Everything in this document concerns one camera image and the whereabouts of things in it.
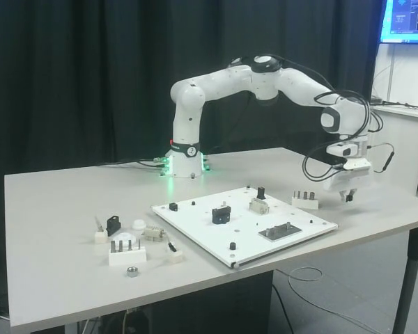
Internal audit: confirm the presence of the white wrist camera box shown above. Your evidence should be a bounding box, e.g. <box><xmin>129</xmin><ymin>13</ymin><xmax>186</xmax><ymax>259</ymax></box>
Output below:
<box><xmin>326</xmin><ymin>143</ymin><xmax>358</xmax><ymax>158</ymax></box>

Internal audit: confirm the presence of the black curtain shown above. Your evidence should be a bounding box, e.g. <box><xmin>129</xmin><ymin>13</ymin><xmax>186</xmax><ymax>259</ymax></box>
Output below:
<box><xmin>0</xmin><ymin>0</ymin><xmax>387</xmax><ymax>182</ymax></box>

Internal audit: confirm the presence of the black floor cable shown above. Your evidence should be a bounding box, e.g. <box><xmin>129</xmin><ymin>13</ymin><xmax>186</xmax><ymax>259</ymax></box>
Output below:
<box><xmin>272</xmin><ymin>284</ymin><xmax>302</xmax><ymax>334</ymax></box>

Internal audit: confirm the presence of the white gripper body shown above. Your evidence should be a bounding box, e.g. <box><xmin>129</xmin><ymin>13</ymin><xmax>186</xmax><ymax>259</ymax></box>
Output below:
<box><xmin>323</xmin><ymin>167</ymin><xmax>372</xmax><ymax>192</ymax></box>

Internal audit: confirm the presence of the black base cable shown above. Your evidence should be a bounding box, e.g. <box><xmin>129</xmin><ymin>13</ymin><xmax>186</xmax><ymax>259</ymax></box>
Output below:
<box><xmin>100</xmin><ymin>157</ymin><xmax>169</xmax><ymax>168</ymax></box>

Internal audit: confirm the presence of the silver flange ring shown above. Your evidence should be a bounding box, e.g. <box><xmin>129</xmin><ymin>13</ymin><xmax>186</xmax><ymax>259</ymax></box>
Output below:
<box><xmin>355</xmin><ymin>140</ymin><xmax>371</xmax><ymax>158</ymax></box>

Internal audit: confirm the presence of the white round peg holder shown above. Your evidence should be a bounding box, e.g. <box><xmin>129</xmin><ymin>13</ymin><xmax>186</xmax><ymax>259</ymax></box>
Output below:
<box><xmin>291</xmin><ymin>196</ymin><xmax>320</xmax><ymax>210</ymax></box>

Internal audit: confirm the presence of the grey floor cable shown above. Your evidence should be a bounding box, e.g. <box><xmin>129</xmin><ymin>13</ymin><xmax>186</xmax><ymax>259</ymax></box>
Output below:
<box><xmin>286</xmin><ymin>267</ymin><xmax>356</xmax><ymax>334</ymax></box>

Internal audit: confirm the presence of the black D-SUB plug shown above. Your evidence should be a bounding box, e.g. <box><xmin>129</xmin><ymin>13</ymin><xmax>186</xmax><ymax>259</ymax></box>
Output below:
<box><xmin>106</xmin><ymin>215</ymin><xmax>121</xmax><ymax>236</ymax></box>

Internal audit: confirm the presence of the white large gear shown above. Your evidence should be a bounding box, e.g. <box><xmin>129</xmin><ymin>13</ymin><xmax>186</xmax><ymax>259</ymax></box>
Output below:
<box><xmin>112</xmin><ymin>230</ymin><xmax>139</xmax><ymax>245</ymax></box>

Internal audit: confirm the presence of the white task board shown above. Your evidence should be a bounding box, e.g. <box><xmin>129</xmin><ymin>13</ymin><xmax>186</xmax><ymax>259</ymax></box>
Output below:
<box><xmin>150</xmin><ymin>186</ymin><xmax>339</xmax><ymax>269</ymax></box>

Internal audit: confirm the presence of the white square peg holder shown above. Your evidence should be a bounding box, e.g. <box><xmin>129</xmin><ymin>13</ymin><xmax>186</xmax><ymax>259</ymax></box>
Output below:
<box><xmin>108</xmin><ymin>245</ymin><xmax>148</xmax><ymax>267</ymax></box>

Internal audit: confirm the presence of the blue screen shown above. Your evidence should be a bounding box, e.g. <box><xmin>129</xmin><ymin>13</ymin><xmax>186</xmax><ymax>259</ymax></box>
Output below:
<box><xmin>379</xmin><ymin>0</ymin><xmax>418</xmax><ymax>45</ymax></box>

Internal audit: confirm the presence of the flat white mounting plate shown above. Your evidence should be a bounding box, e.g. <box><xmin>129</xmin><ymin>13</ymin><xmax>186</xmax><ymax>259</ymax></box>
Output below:
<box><xmin>343</xmin><ymin>157</ymin><xmax>372</xmax><ymax>171</ymax></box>

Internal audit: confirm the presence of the beige waterproof plug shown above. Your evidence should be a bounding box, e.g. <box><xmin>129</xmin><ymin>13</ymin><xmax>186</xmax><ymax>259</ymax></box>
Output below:
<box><xmin>141</xmin><ymin>225</ymin><xmax>167</xmax><ymax>242</ymax></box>

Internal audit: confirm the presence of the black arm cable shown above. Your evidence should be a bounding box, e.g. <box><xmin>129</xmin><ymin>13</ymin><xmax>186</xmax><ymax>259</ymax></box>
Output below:
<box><xmin>229</xmin><ymin>55</ymin><xmax>385</xmax><ymax>182</ymax></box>

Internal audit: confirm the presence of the dark grey table leg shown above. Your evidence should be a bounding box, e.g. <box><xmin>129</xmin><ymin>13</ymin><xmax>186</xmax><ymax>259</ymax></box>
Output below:
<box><xmin>405</xmin><ymin>221</ymin><xmax>418</xmax><ymax>334</ymax></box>

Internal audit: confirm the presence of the white cabinet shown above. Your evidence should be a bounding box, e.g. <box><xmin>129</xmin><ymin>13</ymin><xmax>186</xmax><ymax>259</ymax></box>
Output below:
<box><xmin>371</xmin><ymin>102</ymin><xmax>418</xmax><ymax>202</ymax></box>

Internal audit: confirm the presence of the black under-table panel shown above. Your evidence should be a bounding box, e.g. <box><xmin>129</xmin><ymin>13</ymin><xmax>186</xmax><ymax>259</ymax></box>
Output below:
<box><xmin>78</xmin><ymin>269</ymin><xmax>274</xmax><ymax>334</ymax></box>

